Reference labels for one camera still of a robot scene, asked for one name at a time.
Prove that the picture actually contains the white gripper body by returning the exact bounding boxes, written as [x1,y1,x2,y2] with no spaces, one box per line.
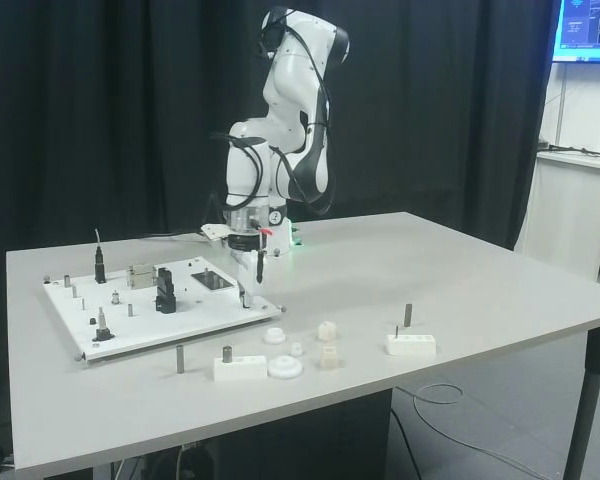
[232,247,267,297]

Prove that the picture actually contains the dark table leg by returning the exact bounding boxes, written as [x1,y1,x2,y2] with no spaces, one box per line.
[569,319,600,480]

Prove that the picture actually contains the black curtain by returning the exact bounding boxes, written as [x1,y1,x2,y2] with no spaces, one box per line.
[0,0,564,266]

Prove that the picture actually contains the blue screen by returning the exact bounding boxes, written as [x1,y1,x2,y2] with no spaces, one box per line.
[551,0,600,65]

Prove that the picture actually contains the white holder with holes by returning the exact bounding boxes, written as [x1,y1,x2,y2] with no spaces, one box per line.
[383,333,439,357]

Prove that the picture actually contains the white peg holder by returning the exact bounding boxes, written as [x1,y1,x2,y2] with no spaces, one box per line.
[212,354,269,382]

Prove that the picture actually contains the white cabinet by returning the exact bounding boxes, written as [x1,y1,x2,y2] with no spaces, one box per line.
[515,149,600,291]

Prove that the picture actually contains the black D-SUB plug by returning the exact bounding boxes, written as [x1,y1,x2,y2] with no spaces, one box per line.
[154,267,178,315]

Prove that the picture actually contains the cream square plug holder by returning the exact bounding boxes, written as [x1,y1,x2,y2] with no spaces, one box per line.
[319,344,342,372]

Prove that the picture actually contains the black plug with short cable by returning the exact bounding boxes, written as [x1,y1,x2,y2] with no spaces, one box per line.
[92,228,107,285]

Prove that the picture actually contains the black under-table cabinet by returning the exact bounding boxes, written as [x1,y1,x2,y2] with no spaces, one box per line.
[95,382,396,480]

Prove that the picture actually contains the white large gear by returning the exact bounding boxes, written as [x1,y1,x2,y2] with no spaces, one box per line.
[267,355,305,382]

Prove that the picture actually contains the white task board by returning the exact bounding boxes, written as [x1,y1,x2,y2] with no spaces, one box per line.
[42,256,287,365]

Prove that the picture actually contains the black forearm cable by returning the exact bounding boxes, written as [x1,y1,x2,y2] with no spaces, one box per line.
[207,7,339,216]

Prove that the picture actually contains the thin black rod, red tag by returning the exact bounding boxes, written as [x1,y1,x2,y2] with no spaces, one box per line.
[254,227,273,284]

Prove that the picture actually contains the grey floor cable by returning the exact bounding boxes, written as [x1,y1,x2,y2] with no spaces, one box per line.
[389,382,551,480]

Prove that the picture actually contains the black silver-tipped plug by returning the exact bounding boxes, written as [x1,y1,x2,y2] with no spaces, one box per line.
[92,307,115,345]

